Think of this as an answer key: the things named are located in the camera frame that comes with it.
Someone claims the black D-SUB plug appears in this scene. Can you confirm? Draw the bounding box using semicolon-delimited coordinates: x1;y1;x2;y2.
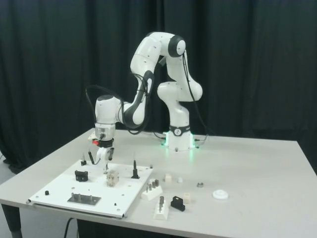
170;195;186;212

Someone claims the white peg holder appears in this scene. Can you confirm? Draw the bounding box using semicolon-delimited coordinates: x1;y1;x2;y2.
141;184;163;201
153;203;170;220

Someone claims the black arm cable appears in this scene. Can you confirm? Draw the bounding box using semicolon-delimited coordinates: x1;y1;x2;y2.
85;48;209;143

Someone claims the black curtain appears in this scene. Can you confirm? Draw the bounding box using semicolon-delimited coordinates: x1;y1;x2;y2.
0;0;317;174

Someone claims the white task board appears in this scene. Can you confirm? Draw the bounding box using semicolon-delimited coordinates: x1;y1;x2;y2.
26;158;155;220

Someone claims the white large gear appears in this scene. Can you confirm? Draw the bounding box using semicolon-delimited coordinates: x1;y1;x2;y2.
212;189;229;200

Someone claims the black plug with thin wire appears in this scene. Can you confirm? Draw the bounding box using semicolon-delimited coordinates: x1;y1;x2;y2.
130;151;141;179

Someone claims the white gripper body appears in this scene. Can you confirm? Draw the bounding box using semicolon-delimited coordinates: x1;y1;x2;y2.
97;146;113;162

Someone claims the dark table leg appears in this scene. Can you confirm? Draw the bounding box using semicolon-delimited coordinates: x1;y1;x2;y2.
1;204;22;238

